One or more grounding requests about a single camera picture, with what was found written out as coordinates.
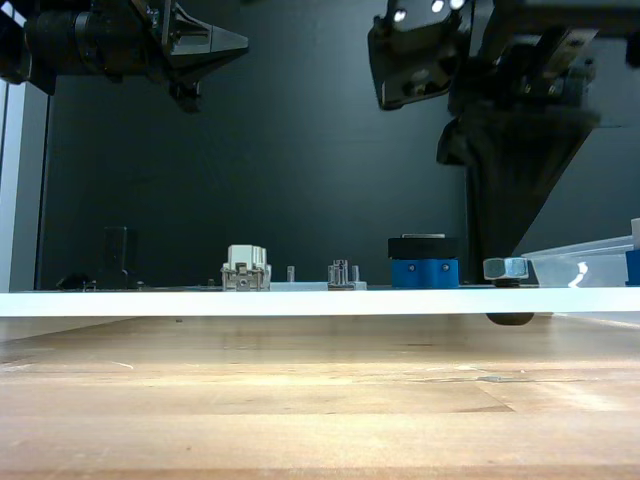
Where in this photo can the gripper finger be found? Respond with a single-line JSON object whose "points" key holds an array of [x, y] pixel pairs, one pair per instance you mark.
{"points": [[530, 160], [457, 145], [200, 65], [210, 40]]}

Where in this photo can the silver hex nut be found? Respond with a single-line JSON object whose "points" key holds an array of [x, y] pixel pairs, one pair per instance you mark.
{"points": [[505, 269]]}

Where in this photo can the black connector with silver top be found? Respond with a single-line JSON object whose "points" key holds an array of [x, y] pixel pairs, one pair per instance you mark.
{"points": [[422, 247]]}

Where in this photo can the clear plastic tub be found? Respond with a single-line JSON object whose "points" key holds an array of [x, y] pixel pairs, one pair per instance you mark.
{"points": [[560, 270]]}

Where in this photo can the small blue white connector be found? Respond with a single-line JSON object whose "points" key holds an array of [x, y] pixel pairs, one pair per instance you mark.
{"points": [[634, 267]]}

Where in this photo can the black round board foot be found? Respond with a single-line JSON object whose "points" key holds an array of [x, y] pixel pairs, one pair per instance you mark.
{"points": [[509, 320]]}

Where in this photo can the small metal connector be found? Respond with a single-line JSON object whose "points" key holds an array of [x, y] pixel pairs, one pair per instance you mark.
{"points": [[339, 275]]}

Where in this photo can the beige rectangular connector housing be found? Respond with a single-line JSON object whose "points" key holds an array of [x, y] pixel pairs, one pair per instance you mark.
{"points": [[245, 270]]}

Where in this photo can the white board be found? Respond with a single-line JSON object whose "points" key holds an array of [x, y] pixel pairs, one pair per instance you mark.
{"points": [[300, 302]]}

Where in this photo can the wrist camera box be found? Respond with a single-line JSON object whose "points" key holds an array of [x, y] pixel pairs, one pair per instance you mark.
{"points": [[415, 50]]}

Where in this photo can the black vertical post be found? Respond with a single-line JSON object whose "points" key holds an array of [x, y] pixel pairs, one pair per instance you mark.
{"points": [[472, 240]]}

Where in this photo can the blue connector mount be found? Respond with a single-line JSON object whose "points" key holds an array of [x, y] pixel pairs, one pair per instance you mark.
{"points": [[425, 274]]}

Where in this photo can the small black bracket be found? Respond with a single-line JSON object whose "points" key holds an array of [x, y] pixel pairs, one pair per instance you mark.
{"points": [[117, 250]]}

